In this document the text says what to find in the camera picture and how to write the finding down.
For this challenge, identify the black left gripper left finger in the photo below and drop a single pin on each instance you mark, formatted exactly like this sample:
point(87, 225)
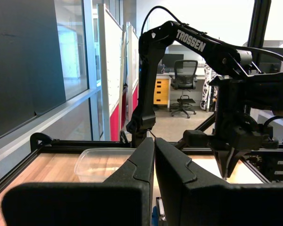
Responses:
point(85, 204)

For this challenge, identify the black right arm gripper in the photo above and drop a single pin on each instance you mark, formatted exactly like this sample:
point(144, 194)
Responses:
point(231, 106)

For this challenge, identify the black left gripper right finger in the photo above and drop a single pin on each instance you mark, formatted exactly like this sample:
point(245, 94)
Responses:
point(214, 204)

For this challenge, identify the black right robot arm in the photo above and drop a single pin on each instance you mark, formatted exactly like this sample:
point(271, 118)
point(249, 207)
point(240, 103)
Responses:
point(146, 94)

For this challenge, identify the black controller box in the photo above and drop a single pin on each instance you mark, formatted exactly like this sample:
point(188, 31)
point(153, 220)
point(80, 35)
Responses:
point(261, 164)

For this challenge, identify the clear plastic tub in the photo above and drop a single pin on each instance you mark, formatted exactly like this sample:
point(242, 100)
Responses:
point(96, 164)

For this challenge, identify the white lattice structure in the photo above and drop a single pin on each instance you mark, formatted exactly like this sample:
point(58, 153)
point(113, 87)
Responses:
point(206, 94)

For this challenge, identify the white desk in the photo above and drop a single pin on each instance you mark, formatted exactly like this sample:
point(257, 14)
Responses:
point(169, 94)

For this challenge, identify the black office chair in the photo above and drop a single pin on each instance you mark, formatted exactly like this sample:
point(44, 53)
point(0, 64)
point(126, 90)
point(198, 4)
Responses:
point(184, 82)

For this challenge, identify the yellow drawer cabinet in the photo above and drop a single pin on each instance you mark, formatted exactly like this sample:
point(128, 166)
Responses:
point(160, 91)

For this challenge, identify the dark computer monitor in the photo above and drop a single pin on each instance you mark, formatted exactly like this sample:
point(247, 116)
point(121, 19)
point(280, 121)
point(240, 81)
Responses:
point(173, 60)

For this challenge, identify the white and red partition panel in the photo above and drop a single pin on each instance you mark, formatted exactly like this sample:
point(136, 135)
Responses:
point(132, 58)
point(113, 70)

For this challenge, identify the blue D-sub connector mount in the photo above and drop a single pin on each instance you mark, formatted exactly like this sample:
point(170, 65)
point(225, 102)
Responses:
point(160, 208)

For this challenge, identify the black aluminium frame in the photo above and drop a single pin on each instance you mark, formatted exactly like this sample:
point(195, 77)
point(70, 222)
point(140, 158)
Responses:
point(68, 143)

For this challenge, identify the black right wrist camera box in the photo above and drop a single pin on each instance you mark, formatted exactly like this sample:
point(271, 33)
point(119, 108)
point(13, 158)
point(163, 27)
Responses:
point(268, 94)

